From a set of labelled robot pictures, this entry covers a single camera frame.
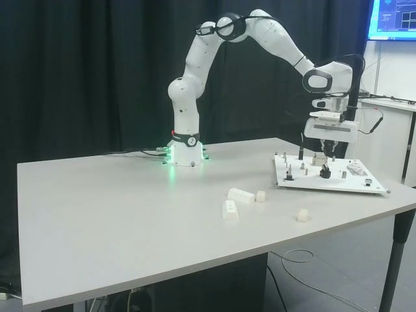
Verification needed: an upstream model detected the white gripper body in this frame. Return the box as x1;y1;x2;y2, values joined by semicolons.
303;118;359;144

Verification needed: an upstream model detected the white task board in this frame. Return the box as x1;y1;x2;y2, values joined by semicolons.
271;151;392;196

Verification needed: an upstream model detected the white cabinet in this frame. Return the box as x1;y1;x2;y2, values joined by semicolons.
355;96;416;189

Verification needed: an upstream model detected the long white holder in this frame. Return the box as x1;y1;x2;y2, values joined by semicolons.
226;187;256;204
221;200;240;222

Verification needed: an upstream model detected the blue screen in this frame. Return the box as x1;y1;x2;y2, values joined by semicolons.
367;0;416;42

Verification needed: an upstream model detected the black table leg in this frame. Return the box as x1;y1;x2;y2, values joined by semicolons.
379;207;410;312

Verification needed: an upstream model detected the black curtain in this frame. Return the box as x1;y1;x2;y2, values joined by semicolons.
0;0;373;296

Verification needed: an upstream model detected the black wire with red tag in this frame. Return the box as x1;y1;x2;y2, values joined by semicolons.
356;108;385;135

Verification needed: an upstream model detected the grey floor cable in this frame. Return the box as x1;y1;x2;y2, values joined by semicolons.
266;248;381;312

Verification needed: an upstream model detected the black base cable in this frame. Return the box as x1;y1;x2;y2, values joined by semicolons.
109;147;170;158

